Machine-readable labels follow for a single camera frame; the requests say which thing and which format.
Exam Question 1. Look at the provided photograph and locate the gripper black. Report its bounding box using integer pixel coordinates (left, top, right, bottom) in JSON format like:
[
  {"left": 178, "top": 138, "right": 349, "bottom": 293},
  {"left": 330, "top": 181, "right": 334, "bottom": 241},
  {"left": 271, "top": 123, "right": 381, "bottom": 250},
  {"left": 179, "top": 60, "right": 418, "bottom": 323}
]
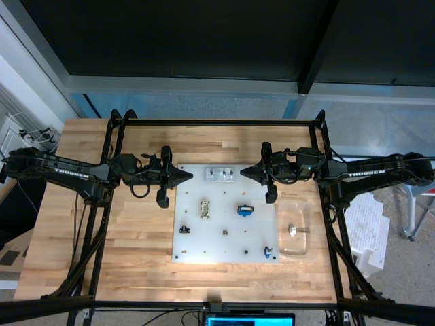
[
  {"left": 239, "top": 142, "right": 297, "bottom": 205},
  {"left": 141, "top": 145, "right": 194, "bottom": 209}
]

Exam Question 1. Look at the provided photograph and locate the white taskboard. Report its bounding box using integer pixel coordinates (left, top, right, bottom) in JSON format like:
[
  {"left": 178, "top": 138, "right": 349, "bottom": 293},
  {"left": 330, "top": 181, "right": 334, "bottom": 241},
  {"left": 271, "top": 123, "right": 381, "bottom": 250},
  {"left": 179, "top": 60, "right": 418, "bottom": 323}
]
[{"left": 169, "top": 164, "right": 280, "bottom": 265}]

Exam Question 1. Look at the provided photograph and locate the aluminium block with pins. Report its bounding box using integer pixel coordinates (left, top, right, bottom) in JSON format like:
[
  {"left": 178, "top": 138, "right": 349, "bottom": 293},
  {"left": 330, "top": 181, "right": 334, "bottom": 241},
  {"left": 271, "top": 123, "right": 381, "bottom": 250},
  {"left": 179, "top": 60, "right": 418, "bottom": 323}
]
[{"left": 204, "top": 166, "right": 236, "bottom": 183}]

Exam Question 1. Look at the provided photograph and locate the clear plastic tub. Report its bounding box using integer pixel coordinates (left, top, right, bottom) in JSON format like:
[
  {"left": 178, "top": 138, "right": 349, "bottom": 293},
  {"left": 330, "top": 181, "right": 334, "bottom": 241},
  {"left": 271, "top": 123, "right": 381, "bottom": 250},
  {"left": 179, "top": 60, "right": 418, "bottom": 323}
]
[{"left": 277, "top": 198, "right": 316, "bottom": 263}]

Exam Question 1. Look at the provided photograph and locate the white foam block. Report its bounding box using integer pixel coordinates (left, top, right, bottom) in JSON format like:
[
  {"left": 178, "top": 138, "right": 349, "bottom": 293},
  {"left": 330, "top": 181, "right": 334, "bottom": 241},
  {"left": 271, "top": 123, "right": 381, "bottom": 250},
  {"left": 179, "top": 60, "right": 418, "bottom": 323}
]
[{"left": 345, "top": 195, "right": 391, "bottom": 279}]

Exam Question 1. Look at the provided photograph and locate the laptop screen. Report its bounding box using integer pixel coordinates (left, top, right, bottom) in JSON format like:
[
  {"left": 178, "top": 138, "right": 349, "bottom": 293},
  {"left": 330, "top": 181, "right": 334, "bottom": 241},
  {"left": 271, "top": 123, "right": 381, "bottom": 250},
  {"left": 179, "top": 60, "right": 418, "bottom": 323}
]
[{"left": 203, "top": 312, "right": 296, "bottom": 326}]

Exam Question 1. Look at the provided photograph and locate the grey metal stand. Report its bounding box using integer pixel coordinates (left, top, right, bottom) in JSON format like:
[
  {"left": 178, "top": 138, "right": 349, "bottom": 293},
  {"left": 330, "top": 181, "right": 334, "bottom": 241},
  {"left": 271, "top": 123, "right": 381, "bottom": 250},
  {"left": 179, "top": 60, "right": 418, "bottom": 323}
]
[{"left": 392, "top": 183, "right": 435, "bottom": 242}]

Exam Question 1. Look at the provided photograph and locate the cardboard box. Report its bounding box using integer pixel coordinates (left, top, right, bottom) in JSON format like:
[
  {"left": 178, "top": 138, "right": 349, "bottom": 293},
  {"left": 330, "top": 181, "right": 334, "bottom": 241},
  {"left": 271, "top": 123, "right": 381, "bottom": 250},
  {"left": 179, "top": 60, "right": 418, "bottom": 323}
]
[{"left": 0, "top": 227, "right": 35, "bottom": 274}]

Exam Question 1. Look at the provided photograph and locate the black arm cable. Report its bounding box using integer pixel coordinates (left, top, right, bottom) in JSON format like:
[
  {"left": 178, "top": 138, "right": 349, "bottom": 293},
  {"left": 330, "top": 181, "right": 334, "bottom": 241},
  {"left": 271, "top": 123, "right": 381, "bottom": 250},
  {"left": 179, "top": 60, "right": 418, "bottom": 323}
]
[{"left": 130, "top": 153, "right": 153, "bottom": 199}]

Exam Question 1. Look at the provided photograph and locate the black metal frame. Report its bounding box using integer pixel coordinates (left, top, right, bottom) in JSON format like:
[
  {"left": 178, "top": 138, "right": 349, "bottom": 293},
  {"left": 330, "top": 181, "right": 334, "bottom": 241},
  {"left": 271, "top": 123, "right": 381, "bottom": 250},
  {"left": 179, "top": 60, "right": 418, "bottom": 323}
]
[{"left": 0, "top": 108, "right": 435, "bottom": 326}]

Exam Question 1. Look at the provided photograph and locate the grey metal partition frame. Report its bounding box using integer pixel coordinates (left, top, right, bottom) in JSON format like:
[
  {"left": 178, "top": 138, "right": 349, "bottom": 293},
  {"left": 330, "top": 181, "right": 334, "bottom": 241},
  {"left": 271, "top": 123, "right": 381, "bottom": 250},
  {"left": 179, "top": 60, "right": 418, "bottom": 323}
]
[{"left": 0, "top": 0, "right": 435, "bottom": 120}]

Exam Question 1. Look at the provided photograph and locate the small black camera mount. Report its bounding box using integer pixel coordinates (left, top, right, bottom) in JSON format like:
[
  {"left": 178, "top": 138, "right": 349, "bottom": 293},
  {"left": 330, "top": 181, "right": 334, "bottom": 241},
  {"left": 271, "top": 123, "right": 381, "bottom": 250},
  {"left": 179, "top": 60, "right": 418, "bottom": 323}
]
[{"left": 207, "top": 294, "right": 228, "bottom": 312}]

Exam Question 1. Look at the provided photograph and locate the black vertical post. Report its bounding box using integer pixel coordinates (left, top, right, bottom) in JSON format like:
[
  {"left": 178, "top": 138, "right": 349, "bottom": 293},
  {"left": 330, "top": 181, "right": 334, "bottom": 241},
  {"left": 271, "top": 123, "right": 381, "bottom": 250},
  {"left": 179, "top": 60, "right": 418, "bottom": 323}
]
[{"left": 297, "top": 0, "right": 341, "bottom": 95}]

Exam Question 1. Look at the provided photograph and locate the black white cable bundle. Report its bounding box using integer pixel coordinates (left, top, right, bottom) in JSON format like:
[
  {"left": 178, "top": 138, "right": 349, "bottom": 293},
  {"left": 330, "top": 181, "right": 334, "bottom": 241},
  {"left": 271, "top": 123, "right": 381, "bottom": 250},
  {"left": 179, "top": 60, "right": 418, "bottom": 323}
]
[{"left": 18, "top": 127, "right": 57, "bottom": 145}]

